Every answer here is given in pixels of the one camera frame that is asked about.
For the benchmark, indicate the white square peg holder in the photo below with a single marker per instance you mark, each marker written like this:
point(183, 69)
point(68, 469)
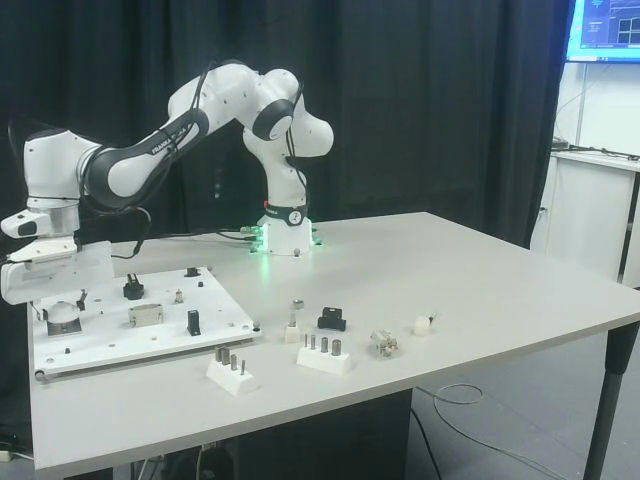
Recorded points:
point(235, 385)

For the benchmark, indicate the metal bolt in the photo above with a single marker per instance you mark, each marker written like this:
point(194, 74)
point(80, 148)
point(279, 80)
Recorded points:
point(291, 317)

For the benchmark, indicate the white round peg holder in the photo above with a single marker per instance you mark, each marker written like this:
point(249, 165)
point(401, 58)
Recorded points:
point(325, 362)

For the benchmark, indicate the small white plug holder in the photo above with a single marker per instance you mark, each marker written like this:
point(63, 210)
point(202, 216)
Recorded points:
point(421, 326)

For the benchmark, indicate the black curtain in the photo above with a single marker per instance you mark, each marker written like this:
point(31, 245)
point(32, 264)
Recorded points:
point(425, 100)

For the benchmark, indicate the white cabinet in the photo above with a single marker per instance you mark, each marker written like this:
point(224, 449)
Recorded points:
point(585, 215)

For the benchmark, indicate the small white bolt holder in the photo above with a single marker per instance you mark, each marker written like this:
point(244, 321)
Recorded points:
point(290, 334)

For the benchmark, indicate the grey waterproof plug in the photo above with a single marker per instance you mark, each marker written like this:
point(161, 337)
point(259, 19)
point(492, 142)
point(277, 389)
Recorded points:
point(384, 344)

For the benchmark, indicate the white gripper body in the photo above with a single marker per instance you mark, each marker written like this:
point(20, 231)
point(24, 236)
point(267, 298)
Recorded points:
point(60, 280)

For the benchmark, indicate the small metal round peg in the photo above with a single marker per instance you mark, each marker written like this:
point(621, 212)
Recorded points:
point(313, 343)

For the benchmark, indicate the black table leg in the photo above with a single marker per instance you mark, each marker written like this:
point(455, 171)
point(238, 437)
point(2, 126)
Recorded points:
point(607, 400)

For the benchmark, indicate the large metal square peg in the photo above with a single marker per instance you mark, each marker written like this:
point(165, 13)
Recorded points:
point(220, 356)

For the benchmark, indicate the white large gear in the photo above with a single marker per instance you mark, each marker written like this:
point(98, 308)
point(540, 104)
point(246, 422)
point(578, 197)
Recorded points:
point(62, 314)

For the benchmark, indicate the large metal round peg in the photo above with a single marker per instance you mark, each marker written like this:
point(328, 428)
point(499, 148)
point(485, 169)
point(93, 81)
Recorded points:
point(337, 347)

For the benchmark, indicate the black D-SUB plug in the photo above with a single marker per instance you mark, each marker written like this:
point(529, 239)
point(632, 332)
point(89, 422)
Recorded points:
point(331, 320)

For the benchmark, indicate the blue screen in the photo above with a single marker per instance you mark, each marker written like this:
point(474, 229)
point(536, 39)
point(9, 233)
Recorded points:
point(605, 30)

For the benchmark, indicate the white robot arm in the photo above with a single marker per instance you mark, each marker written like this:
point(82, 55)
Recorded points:
point(225, 95)

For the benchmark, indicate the flat white plate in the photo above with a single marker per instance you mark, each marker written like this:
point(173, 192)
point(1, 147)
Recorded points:
point(40, 250)

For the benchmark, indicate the white power strip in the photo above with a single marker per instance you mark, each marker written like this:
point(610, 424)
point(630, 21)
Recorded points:
point(5, 455)

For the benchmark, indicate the medium metal round peg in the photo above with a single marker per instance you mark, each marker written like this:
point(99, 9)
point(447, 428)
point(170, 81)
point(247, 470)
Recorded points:
point(325, 345)

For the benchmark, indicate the medium metal square peg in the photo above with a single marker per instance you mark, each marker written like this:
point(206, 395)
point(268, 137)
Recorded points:
point(232, 361)

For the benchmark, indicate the white task board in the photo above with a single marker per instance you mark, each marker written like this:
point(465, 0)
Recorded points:
point(150, 345)

